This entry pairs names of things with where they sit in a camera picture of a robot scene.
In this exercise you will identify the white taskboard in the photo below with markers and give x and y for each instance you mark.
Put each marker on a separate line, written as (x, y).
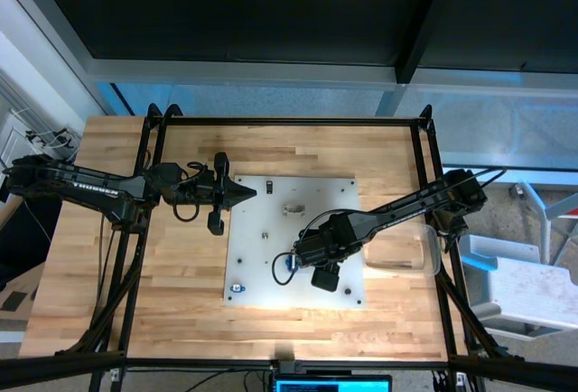
(253, 274)

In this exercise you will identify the white cart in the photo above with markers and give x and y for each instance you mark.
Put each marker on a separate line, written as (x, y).
(533, 288)

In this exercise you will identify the blue round connector holder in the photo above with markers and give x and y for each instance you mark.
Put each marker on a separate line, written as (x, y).
(289, 265)

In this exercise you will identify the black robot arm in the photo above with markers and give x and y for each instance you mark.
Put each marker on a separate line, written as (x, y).
(397, 213)
(90, 186)

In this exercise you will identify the small black connector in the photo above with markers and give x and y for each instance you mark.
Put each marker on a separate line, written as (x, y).
(269, 187)

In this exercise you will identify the white power strip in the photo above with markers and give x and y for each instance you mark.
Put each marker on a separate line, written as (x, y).
(56, 139)

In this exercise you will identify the clear plastic tub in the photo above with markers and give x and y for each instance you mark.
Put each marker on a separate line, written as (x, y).
(406, 247)

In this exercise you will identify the screen with blue edge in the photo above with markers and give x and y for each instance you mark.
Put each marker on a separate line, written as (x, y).
(329, 385)

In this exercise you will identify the blue square holder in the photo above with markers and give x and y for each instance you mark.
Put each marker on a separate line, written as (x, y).
(230, 288)

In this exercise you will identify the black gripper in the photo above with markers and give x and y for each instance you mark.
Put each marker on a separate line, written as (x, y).
(325, 281)
(220, 184)

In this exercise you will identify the brown cardboard piece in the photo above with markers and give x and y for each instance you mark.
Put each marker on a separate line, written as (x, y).
(22, 283)

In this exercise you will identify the grey aluminium window frame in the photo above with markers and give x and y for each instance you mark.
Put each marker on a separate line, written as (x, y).
(226, 71)

